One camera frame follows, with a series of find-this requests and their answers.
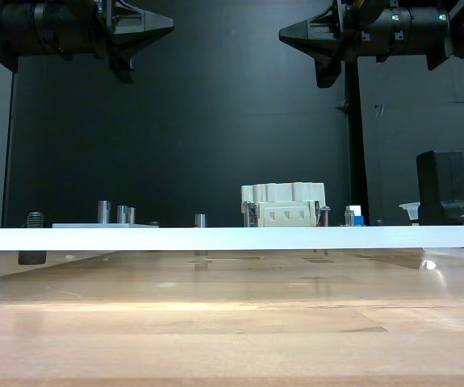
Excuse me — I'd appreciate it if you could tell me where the tall silver metal bar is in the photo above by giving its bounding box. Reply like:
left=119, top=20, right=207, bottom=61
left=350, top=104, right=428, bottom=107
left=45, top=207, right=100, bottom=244
left=98, top=199, right=112, bottom=225

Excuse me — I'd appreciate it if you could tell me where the black square bar holder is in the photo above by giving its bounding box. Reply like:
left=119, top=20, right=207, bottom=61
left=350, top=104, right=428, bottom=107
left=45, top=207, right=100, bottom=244
left=416, top=149, right=464, bottom=227

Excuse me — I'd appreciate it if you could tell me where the white taskboard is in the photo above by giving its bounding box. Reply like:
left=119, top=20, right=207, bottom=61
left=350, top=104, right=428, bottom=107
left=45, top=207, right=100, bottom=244
left=0, top=225, right=464, bottom=252

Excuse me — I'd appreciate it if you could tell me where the beige connector housing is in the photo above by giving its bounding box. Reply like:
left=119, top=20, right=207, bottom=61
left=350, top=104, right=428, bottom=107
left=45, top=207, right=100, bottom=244
left=240, top=181, right=326, bottom=228

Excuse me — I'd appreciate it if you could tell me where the blue white terminal block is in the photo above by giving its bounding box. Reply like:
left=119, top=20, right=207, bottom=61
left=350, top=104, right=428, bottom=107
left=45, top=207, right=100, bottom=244
left=345, top=204, right=365, bottom=227

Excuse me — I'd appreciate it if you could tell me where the white raised plate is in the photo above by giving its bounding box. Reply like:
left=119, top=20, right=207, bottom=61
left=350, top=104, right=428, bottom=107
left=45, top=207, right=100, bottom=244
left=51, top=222, right=161, bottom=230

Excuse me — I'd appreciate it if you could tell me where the black threaded bolt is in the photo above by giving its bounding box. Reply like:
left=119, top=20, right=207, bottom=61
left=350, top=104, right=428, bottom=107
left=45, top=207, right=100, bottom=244
left=21, top=210, right=48, bottom=229

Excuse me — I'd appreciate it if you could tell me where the black rubber board foot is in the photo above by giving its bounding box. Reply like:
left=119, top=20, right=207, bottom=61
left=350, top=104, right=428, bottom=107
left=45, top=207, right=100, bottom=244
left=17, top=251, right=48, bottom=266

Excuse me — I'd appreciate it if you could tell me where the black frame post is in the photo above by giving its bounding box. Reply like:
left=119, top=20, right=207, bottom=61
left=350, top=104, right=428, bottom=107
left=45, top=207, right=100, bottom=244
left=335, top=60, right=370, bottom=227

